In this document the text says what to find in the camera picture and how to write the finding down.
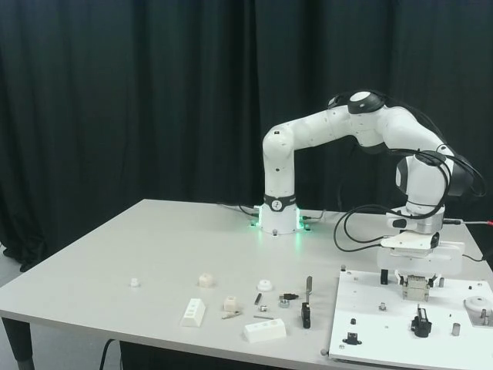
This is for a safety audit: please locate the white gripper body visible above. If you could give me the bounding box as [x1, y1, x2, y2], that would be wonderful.
[377, 240, 464, 277]

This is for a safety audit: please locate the grey waterproof plug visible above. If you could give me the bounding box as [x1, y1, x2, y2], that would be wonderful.
[400, 274, 431, 302]

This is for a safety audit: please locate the flat white mounting plate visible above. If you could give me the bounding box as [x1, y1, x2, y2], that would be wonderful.
[380, 232, 435, 258]

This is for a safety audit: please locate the thin black rod red tag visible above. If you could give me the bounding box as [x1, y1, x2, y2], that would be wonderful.
[444, 218, 493, 227]

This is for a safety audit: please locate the black D-SUB plug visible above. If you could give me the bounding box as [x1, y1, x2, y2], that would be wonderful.
[409, 303, 433, 339]

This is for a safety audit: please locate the white large gear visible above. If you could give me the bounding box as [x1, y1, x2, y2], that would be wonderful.
[463, 294, 489, 318]

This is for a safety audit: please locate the white task board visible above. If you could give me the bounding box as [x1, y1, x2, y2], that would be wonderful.
[326, 267, 493, 364]

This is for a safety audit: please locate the long white peg holder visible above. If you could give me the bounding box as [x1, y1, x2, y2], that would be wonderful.
[180, 298, 207, 328]
[243, 318, 287, 345]

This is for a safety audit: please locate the black curtain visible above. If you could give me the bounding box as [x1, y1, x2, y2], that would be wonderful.
[0, 0, 493, 274]

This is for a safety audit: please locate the dark table leg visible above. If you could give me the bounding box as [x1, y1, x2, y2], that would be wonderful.
[1, 316, 32, 370]

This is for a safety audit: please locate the black USB plug grey cable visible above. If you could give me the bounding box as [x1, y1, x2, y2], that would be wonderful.
[299, 275, 314, 329]

